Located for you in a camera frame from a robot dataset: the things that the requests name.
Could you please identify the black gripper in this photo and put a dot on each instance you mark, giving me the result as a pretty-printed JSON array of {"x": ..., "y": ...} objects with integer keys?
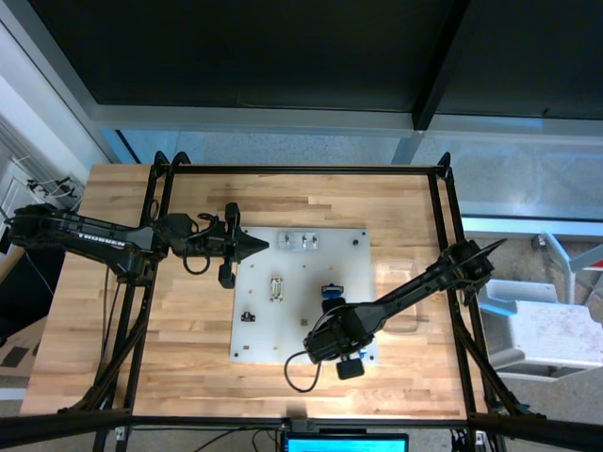
[
  {"x": 229, "y": 245},
  {"x": 349, "y": 370}
]

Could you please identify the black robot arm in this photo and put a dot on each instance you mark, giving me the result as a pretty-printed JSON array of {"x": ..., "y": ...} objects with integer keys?
[
  {"x": 99, "y": 237},
  {"x": 405, "y": 292}
]

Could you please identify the small black clamp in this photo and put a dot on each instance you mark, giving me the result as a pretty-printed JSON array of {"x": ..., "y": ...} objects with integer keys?
[{"x": 249, "y": 317}]

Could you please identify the screen with blue edge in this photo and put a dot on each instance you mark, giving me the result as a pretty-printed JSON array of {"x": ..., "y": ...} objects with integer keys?
[{"x": 344, "y": 445}]

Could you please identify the blue D-sub connector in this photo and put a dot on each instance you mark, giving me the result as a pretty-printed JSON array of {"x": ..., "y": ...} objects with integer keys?
[{"x": 331, "y": 290}]

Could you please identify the white plastic board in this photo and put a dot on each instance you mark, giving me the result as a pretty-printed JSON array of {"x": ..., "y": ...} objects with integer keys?
[{"x": 273, "y": 329}]

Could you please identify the clear plastic tub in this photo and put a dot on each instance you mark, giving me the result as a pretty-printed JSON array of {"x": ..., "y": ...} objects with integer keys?
[{"x": 393, "y": 272}]

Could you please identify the white plastic step stool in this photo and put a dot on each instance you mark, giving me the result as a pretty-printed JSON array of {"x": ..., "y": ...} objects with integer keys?
[{"x": 551, "y": 329}]

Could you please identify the brown cardboard box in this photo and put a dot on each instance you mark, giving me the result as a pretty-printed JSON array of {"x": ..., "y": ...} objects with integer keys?
[{"x": 23, "y": 339}]

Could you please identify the small black camera box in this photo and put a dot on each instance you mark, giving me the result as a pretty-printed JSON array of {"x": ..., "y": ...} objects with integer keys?
[{"x": 299, "y": 425}]

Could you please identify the black metal frame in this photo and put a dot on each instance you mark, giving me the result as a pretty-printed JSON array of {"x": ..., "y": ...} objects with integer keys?
[{"x": 301, "y": 168}]

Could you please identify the silver frame bracket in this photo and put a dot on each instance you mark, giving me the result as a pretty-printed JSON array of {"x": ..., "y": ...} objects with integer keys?
[
  {"x": 120, "y": 433},
  {"x": 479, "y": 438}
]

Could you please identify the grey metal chair frame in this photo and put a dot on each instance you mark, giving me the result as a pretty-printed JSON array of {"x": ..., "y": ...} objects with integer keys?
[{"x": 569, "y": 282}]

